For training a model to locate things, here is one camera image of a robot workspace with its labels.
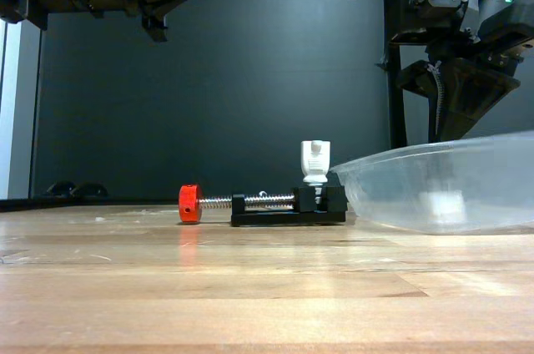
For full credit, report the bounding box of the black wall post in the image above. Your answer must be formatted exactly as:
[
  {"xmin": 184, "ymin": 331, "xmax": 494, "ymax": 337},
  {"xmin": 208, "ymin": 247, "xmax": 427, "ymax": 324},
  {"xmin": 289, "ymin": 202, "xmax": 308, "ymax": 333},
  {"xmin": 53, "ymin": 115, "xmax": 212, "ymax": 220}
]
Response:
[{"xmin": 377, "ymin": 0, "xmax": 409, "ymax": 149}]

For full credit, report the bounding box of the black plug with braided cable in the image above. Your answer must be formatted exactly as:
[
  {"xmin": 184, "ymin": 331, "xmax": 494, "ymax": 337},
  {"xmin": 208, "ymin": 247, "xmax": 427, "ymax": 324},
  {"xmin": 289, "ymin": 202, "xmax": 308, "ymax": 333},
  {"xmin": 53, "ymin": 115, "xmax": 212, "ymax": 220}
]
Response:
[{"xmin": 426, "ymin": 59, "xmax": 445, "ymax": 141}]

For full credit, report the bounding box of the black clamp with red knob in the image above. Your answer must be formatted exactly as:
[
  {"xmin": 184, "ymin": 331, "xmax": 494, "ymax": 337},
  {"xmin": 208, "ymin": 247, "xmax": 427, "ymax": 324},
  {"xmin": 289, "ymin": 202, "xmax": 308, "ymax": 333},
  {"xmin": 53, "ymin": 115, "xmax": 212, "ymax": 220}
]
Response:
[{"xmin": 178, "ymin": 183, "xmax": 349, "ymax": 229}]

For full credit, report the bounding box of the black curved frame bracket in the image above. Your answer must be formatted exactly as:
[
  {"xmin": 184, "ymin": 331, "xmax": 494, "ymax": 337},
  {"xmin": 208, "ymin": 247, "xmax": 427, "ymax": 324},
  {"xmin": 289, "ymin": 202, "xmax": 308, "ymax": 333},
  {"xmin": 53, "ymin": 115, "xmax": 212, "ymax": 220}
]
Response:
[
  {"xmin": 69, "ymin": 181, "xmax": 109, "ymax": 199},
  {"xmin": 45, "ymin": 180, "xmax": 77, "ymax": 197}
]

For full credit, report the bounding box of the clear plastic tub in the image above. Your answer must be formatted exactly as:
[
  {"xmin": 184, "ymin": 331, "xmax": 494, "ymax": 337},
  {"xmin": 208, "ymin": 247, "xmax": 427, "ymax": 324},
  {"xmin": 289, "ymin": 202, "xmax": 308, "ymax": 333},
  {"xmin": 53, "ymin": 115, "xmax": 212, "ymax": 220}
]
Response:
[{"xmin": 328, "ymin": 129, "xmax": 534, "ymax": 237}]

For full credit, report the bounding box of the black aluminium table frame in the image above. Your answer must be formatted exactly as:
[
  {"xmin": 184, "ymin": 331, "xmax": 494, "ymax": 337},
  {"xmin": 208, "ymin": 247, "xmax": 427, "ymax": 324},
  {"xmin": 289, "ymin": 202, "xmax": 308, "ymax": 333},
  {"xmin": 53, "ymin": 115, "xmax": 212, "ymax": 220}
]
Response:
[{"xmin": 0, "ymin": 197, "xmax": 184, "ymax": 211}]

